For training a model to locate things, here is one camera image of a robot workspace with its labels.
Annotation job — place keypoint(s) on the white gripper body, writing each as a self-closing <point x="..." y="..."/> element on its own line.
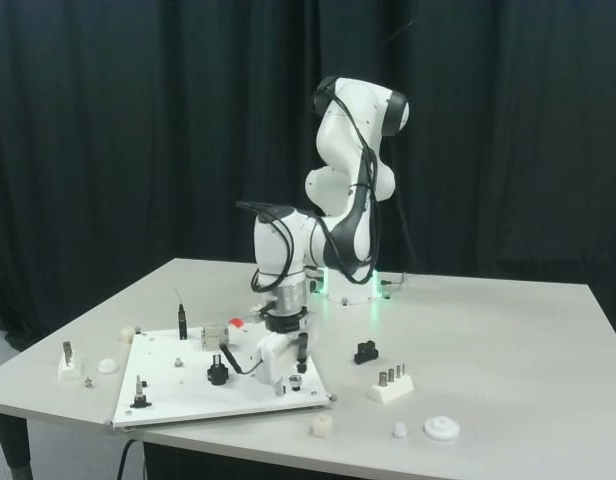
<point x="278" y="362"/>

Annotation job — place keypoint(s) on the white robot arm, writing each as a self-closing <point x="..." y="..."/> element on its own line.
<point x="338" y="130"/>

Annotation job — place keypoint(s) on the white small gear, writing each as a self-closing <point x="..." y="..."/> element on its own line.
<point x="399" y="431"/>

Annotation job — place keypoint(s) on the white large gear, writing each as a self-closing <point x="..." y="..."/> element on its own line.
<point x="442" y="430"/>

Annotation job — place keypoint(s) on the white medium gear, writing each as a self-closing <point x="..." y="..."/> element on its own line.
<point x="107" y="366"/>

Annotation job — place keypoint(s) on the metal BNC plug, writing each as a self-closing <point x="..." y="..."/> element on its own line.
<point x="294" y="384"/>

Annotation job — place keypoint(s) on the small white holder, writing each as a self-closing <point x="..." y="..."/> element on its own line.
<point x="126" y="334"/>
<point x="321" y="427"/>

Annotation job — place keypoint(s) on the black D-SUB plug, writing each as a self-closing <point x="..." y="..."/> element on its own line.
<point x="365" y="354"/>

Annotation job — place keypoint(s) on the black cabinet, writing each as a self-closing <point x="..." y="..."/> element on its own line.
<point x="288" y="465"/>

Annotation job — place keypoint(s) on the large metal round peg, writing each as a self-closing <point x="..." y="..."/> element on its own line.
<point x="383" y="378"/>

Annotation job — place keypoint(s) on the white round peg holder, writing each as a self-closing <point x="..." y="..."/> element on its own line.
<point x="388" y="394"/>

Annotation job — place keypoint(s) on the medium metal round peg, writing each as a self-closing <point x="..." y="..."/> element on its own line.
<point x="392" y="375"/>

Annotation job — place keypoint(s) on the black USB plug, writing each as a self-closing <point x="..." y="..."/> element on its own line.
<point x="181" y="322"/>

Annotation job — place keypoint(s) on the white task board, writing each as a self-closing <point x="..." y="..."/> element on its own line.
<point x="163" y="380"/>

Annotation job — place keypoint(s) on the small metal bolt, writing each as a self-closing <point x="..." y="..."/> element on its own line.
<point x="88" y="383"/>

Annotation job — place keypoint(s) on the white square peg holder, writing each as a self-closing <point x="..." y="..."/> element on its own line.
<point x="69" y="372"/>

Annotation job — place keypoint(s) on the large metal square peg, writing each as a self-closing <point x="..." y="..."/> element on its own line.
<point x="68" y="351"/>

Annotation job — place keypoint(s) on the black curtain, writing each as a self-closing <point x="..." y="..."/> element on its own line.
<point x="138" y="150"/>

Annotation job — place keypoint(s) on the dark table leg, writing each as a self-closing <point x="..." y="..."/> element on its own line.
<point x="13" y="450"/>

